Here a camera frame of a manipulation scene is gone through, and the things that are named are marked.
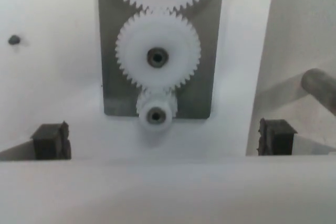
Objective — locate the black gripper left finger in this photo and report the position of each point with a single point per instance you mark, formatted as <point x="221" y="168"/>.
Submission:
<point x="48" y="144"/>

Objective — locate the white medium gear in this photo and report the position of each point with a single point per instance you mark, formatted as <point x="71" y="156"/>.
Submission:
<point x="136" y="51"/>

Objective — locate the white small gear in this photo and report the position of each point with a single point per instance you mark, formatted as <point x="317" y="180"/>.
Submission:
<point x="147" y="127"/>

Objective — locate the white task board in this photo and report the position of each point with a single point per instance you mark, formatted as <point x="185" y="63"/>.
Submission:
<point x="52" y="77"/>

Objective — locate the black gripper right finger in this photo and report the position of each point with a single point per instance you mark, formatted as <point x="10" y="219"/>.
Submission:
<point x="279" y="141"/>

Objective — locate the metal round peg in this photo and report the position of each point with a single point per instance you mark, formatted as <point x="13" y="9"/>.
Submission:
<point x="319" y="87"/>

